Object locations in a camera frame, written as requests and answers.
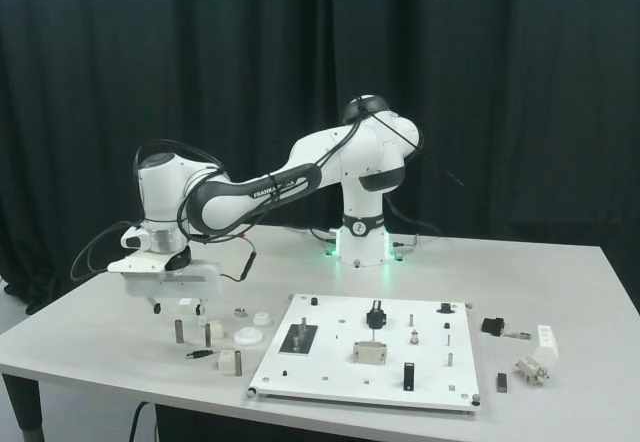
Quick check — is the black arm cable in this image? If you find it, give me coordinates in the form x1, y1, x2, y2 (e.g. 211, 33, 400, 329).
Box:
135, 94, 426, 243

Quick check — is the flat white mounting plate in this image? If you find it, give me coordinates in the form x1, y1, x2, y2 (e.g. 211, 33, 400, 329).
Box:
107, 254, 169, 276

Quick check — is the black camera cable loop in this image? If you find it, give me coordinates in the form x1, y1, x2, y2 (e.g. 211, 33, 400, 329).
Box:
71, 219, 151, 283

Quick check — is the black D-SUB plug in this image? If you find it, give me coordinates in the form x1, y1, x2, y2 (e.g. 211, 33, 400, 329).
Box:
365, 300, 389, 331

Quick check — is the black base cable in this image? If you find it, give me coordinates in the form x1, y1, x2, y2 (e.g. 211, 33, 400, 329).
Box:
299, 225, 337, 242
383, 196, 451, 251

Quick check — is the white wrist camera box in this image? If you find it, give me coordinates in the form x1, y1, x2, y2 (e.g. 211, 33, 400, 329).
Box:
119, 228, 151, 252

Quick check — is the black table leg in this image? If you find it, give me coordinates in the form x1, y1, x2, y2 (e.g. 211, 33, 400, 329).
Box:
0, 374, 44, 442

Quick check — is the white large gear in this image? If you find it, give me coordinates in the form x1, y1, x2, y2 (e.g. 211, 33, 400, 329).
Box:
232, 327, 265, 348

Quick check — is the beige waterproof plug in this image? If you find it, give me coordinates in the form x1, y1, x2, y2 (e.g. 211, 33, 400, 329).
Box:
514, 354, 549, 376

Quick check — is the black curtain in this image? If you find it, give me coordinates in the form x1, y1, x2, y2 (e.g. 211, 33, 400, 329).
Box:
0, 0, 640, 316

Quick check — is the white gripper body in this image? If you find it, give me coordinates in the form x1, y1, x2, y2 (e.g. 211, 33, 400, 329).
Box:
121, 260, 224, 300

